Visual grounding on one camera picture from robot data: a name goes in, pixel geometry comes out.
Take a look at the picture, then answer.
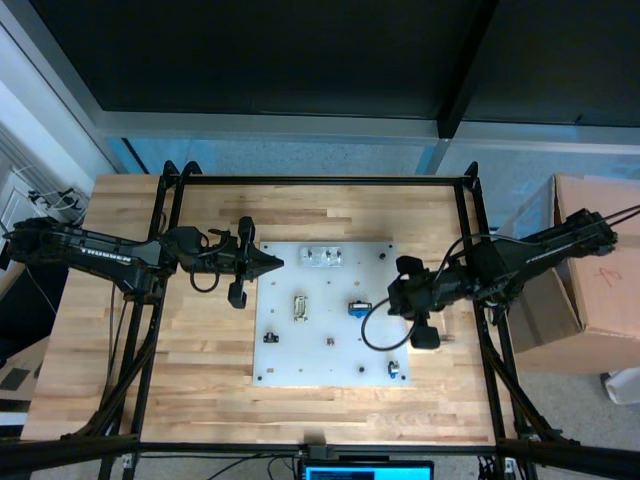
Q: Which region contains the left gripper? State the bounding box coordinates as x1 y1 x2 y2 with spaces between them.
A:
227 215 285 309

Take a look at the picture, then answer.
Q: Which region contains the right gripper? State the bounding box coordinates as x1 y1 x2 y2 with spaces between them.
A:
388 255 442 350

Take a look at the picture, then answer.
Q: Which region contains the silver peg holder block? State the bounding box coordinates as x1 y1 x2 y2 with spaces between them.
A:
298 244 347 270

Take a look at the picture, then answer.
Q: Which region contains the white task board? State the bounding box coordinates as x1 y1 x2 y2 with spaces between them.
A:
252 240 412 389

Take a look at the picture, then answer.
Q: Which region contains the cardboard box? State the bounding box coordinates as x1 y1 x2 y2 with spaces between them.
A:
492 172 640 377

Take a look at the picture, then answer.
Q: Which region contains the black frame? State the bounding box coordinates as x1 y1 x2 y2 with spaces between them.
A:
0 159 586 480

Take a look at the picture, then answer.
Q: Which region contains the blue screen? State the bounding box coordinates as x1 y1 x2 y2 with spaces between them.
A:
298 460 435 480

